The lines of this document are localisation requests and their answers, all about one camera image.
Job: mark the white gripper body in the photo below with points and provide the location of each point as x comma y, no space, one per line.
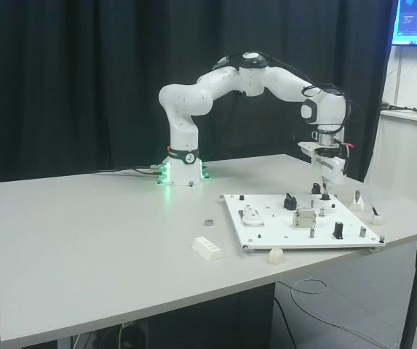
328,172

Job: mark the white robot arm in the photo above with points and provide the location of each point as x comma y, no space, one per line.
182,102

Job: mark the small white Ethernet plug holder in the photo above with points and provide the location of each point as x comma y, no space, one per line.
275,255

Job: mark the black connector block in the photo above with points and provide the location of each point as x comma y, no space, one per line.
316,188

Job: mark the metal BNC plug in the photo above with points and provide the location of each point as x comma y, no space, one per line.
357,194

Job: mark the white BNC plug holder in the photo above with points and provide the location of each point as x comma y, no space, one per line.
356,205

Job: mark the black D-SUB plug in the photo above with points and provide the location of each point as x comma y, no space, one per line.
290,201

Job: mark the black waterproof plug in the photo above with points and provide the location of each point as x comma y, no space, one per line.
338,230

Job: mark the metal square peg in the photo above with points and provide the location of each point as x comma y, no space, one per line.
312,232

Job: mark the white USB plug holder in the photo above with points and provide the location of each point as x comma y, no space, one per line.
377,220

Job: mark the metal round peg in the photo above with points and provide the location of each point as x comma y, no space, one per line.
363,231

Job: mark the white cabinet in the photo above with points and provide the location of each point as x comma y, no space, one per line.
404,156

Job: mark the white task board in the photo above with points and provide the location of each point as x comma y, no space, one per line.
277,236

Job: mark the white medium gear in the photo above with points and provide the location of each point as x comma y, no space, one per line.
250,209

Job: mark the white large gear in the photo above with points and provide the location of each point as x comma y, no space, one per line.
253,220

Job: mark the white peg holder with holes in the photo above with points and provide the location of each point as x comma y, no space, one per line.
206,249

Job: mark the black curtains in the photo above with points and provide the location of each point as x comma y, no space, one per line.
84,72

